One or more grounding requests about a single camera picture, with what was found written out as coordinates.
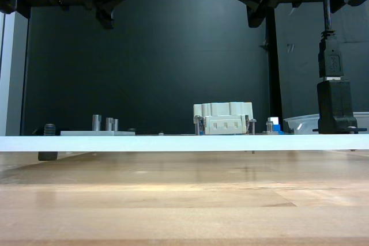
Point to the tall silver metal bar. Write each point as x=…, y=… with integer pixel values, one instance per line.
x=96, y=123

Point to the beige connector base housing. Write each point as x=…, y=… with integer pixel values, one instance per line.
x=220, y=130

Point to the black aluminium frame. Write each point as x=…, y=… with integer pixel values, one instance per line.
x=274, y=84

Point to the grey metal plate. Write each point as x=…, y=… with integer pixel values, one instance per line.
x=86, y=133

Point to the silver standoff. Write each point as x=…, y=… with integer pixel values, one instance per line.
x=270, y=127

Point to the black threaded foot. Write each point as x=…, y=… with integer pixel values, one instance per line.
x=49, y=130

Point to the silver screw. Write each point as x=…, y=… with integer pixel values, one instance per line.
x=252, y=126
x=197, y=125

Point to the white task board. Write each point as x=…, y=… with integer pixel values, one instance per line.
x=184, y=143

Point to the beige connector insert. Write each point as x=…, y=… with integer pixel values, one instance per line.
x=225, y=109

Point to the short silver metal bar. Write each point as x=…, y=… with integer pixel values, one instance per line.
x=109, y=125

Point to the clear plastic tub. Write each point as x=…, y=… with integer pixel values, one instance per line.
x=305, y=119

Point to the blue white connector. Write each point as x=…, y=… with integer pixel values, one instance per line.
x=276, y=129

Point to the black USB socket mount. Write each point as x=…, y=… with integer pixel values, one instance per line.
x=334, y=107

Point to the thin silver metal bar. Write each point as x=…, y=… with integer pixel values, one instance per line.
x=116, y=125

